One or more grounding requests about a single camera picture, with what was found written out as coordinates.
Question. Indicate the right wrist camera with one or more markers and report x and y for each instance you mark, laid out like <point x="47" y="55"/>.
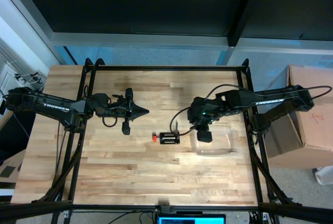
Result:
<point x="208" y="117"/>

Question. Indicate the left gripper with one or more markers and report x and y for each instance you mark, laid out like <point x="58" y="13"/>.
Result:
<point x="119" y="111"/>

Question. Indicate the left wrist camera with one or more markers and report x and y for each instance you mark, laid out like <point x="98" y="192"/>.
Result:
<point x="119" y="99"/>

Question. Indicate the clear plastic container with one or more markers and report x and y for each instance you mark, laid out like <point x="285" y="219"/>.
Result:
<point x="218" y="146"/>

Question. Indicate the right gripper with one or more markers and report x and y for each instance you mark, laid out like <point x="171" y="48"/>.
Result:
<point x="204" y="136"/>

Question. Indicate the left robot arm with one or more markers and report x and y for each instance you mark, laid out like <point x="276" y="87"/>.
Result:
<point x="59" y="107"/>

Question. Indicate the cardboard box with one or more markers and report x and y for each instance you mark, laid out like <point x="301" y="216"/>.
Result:
<point x="312" y="143"/>

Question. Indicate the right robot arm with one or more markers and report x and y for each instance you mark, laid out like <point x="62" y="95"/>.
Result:
<point x="244" y="96"/>

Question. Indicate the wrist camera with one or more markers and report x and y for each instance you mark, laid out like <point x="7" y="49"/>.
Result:
<point x="119" y="99"/>
<point x="208" y="117"/>

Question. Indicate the blue screen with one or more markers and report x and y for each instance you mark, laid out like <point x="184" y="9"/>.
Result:
<point x="190" y="220"/>

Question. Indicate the black frame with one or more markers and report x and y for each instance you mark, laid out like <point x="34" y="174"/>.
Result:
<point x="166" y="67"/>

